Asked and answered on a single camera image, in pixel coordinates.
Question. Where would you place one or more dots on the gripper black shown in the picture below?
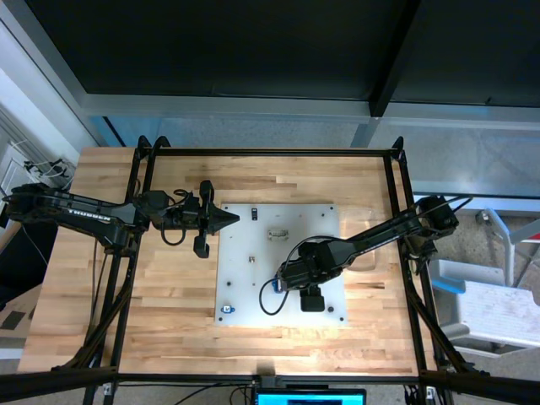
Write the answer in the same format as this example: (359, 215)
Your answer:
(312, 304)
(205, 190)

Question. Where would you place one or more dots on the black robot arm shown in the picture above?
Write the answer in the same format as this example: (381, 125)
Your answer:
(379, 238)
(84, 215)

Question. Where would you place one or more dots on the small black socket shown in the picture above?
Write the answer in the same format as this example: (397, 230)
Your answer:
(254, 214)

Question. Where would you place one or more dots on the beige multi-pin connector housing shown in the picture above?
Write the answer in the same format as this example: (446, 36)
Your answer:
(278, 233)

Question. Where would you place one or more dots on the clear plastic tub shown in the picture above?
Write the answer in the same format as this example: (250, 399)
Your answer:
(363, 265)

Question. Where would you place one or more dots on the white square board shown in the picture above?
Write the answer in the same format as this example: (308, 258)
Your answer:
(240, 304)

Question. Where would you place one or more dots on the small blue connector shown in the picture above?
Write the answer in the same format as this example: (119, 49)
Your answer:
(227, 309)

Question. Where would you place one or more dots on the screen with blue edge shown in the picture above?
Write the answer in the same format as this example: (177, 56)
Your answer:
(308, 398)

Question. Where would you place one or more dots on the white power strip with plugs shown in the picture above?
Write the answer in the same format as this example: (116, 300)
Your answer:
(46, 168)

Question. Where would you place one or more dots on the brown cardboard box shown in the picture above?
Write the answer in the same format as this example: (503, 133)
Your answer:
(21, 308)

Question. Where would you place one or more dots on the red and white item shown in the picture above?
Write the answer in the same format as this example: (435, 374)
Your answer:
(532, 239)

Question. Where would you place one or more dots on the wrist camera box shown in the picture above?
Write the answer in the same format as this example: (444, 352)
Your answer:
(192, 202)

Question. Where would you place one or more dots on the black aluminium frame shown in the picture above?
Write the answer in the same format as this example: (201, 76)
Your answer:
(270, 152)

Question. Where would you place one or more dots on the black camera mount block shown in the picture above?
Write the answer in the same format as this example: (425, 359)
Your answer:
(266, 376)

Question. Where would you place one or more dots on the silver corner bracket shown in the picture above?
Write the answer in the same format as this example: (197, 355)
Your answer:
(430, 392)
(107, 388)

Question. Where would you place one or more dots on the white metal chair frame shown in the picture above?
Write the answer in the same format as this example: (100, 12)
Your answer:
(508, 253)

